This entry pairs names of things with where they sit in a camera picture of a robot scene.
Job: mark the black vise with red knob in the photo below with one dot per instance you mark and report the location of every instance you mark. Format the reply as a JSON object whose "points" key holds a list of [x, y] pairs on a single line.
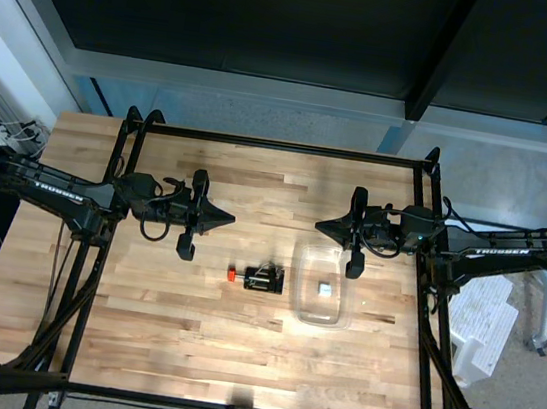
{"points": [[272, 289]]}

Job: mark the black aluminium table frame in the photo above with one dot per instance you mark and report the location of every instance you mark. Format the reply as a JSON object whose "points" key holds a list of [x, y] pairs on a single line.
{"points": [[281, 145]]}

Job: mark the small white connector block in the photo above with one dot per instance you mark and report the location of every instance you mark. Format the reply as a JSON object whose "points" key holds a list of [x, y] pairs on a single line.
{"points": [[325, 289]]}

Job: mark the clear plastic tub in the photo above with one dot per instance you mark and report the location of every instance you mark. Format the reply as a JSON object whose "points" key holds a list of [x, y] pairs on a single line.
{"points": [[319, 316]]}

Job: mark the grey metal stand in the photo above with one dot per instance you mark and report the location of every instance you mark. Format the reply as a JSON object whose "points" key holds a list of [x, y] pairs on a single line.
{"points": [[544, 321]]}

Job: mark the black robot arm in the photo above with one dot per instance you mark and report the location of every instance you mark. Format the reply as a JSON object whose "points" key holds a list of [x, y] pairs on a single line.
{"points": [[54, 188], [499, 252]]}

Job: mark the white foam block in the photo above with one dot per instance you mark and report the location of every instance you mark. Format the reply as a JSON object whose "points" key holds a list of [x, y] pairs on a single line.
{"points": [[483, 318]]}

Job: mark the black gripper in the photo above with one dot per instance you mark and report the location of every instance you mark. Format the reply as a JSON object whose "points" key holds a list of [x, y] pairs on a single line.
{"points": [[357, 236], [193, 214]]}

